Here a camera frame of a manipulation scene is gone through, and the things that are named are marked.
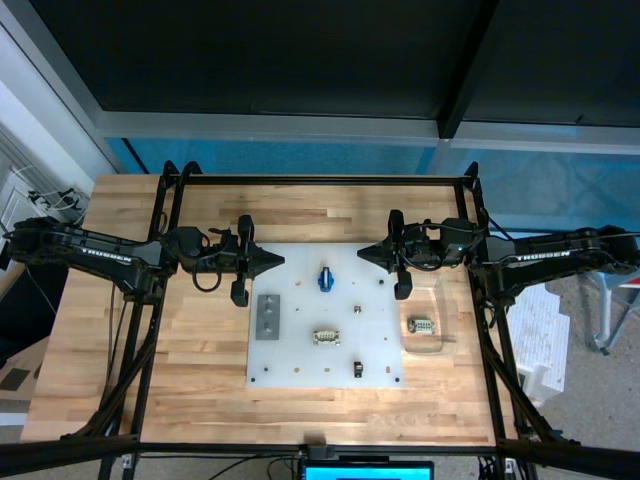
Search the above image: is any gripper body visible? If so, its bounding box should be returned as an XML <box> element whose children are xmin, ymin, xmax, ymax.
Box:
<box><xmin>387</xmin><ymin>209</ymin><xmax>442</xmax><ymax>301</ymax></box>
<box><xmin>215</xmin><ymin>214</ymin><xmax>259</xmax><ymax>307</ymax></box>

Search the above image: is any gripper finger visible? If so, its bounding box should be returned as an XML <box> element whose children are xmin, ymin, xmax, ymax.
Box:
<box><xmin>356</xmin><ymin>252</ymin><xmax>391</xmax><ymax>274</ymax></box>
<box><xmin>252</xmin><ymin>260</ymin><xmax>286</xmax><ymax>279</ymax></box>
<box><xmin>356</xmin><ymin>236</ymin><xmax>391</xmax><ymax>255</ymax></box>
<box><xmin>252</xmin><ymin>243</ymin><xmax>286</xmax><ymax>262</ymax></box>

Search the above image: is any beige connector socket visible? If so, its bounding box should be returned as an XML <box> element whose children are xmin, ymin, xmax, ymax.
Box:
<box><xmin>312</xmin><ymin>327</ymin><xmax>344</xmax><ymax>348</ymax></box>

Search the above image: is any grey metal plate with pegs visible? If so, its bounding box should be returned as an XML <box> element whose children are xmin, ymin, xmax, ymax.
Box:
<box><xmin>255</xmin><ymin>293</ymin><xmax>282</xmax><ymax>342</ymax></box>

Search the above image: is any white task board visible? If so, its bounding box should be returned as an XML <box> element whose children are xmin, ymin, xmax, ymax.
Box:
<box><xmin>245</xmin><ymin>242</ymin><xmax>405</xmax><ymax>389</ymax></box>

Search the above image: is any clear plastic tub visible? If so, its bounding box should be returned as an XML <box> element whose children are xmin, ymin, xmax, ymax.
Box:
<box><xmin>399</xmin><ymin>274</ymin><xmax>459</xmax><ymax>359</ymax></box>

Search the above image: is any white foam block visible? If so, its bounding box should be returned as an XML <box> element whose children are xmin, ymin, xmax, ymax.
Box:
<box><xmin>507</xmin><ymin>284</ymin><xmax>572</xmax><ymax>409</ymax></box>

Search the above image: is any blue laptop screen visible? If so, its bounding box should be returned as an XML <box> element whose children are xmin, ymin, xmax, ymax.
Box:
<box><xmin>298</xmin><ymin>459</ymin><xmax>435</xmax><ymax>480</ymax></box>

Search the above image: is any silver metal stand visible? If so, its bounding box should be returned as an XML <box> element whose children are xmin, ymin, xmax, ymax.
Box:
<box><xmin>582</xmin><ymin>269</ymin><xmax>640</xmax><ymax>357</ymax></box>

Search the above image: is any cardboard box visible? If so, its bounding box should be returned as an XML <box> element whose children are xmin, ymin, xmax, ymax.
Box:
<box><xmin>0</xmin><ymin>334</ymin><xmax>51</xmax><ymax>401</ymax></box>

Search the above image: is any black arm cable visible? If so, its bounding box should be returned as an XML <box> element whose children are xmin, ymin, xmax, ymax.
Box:
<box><xmin>192</xmin><ymin>257</ymin><xmax>225</xmax><ymax>294</ymax></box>
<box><xmin>398</xmin><ymin>219</ymin><xmax>449</xmax><ymax>274</ymax></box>

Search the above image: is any black aluminium frame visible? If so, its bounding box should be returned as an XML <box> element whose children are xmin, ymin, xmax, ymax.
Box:
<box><xmin>0</xmin><ymin>159</ymin><xmax>640</xmax><ymax>480</ymax></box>

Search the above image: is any black vertical post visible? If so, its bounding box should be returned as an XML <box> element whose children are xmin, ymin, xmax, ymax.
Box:
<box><xmin>438</xmin><ymin>0</ymin><xmax>501</xmax><ymax>140</ymax></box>

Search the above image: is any small black camera box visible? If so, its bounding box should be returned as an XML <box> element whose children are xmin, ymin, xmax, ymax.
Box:
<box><xmin>299</xmin><ymin>434</ymin><xmax>337</xmax><ymax>461</ymax></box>

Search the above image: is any white cable bundle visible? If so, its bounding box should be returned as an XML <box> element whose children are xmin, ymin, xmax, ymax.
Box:
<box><xmin>24</xmin><ymin>187</ymin><xmax>91</xmax><ymax>214</ymax></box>

